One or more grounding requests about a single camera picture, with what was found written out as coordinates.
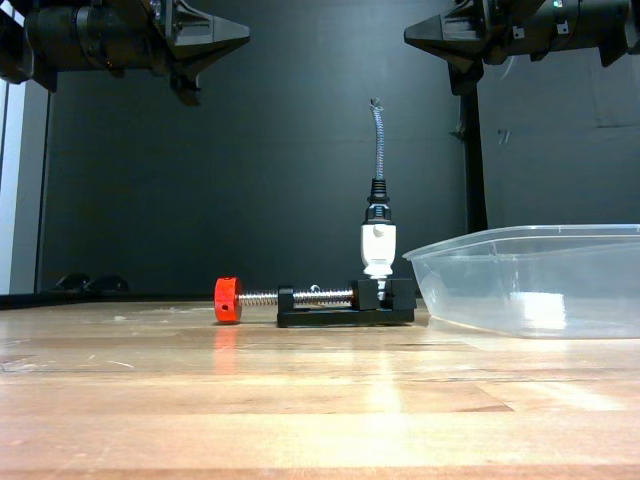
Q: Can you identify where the black clamp with red knob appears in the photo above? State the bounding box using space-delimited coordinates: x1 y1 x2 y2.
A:
213 275 418 330

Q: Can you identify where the white power receptacle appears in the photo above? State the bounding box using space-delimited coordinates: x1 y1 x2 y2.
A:
358 222 400 282

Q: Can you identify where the clear plastic tub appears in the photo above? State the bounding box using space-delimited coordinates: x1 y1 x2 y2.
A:
401 223 640 341

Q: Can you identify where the small white connector block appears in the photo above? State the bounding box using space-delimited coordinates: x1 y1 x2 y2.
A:
508 291 568 330

